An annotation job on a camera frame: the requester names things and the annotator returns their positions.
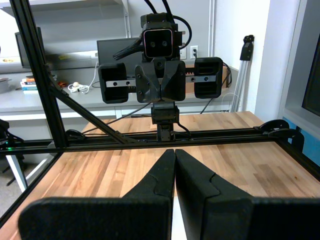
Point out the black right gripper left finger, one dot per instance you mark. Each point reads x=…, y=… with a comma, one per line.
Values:
x=100, y=217

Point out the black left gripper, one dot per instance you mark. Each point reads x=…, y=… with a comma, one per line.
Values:
x=112, y=72

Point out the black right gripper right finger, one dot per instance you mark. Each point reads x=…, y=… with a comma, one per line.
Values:
x=237, y=220

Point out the black computer monitor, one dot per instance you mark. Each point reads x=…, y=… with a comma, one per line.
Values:
x=20, y=52
x=112, y=50

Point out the brown cardboard box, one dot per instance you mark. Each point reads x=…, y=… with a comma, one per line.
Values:
x=226, y=75

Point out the aluminium stand with black top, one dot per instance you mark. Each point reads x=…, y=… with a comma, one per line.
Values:
x=243, y=72

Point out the grey desk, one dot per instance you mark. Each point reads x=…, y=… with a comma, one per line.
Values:
x=75, y=102

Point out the stack of books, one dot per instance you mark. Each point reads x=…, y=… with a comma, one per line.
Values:
x=28, y=85

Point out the white wall outlet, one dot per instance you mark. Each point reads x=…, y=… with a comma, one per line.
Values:
x=183, y=53
x=194, y=52

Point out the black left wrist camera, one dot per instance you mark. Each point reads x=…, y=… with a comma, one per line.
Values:
x=158, y=43

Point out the white wall shelf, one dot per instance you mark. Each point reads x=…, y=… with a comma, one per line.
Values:
x=75, y=15

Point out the black aluminium frame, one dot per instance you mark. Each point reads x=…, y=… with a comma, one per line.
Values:
x=35, y=62

